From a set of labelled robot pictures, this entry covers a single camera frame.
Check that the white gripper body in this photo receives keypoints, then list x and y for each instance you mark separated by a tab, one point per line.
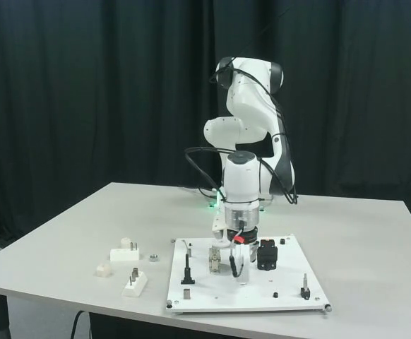
243	268

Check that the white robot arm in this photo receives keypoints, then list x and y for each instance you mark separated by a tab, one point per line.
248	106

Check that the black D-SUB plug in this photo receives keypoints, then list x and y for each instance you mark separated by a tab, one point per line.
267	256

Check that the white task board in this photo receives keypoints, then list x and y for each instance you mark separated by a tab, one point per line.
226	296

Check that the white large gear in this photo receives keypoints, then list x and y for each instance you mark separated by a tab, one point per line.
221	243

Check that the black upright plug thin rod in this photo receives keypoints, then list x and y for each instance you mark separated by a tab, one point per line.
187	273

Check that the flat metal square peg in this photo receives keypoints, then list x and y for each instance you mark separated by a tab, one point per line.
187	293

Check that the small grey plug black base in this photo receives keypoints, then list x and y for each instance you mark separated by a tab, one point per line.
305	291

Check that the metal hex nut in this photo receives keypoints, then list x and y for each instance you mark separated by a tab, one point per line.
152	257

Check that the large metal square peg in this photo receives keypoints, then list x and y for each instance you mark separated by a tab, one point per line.
135	273

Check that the white square peg holder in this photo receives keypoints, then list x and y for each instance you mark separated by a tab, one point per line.
135	289

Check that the white round peg holder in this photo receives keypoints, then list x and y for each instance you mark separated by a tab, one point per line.
122	255

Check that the black curtains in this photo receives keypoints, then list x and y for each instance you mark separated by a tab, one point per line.
85	88

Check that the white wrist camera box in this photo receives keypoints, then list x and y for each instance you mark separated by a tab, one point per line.
217	227

